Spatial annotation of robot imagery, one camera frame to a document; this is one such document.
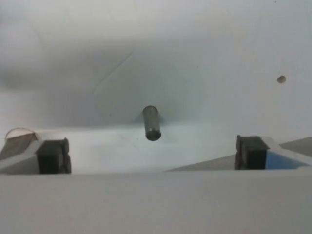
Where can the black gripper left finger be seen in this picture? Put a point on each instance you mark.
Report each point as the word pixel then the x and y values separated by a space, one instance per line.
pixel 52 158

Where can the metal round peg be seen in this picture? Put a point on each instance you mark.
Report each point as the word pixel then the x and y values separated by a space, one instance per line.
pixel 151 124

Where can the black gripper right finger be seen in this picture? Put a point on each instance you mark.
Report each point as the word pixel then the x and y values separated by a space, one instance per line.
pixel 251 156

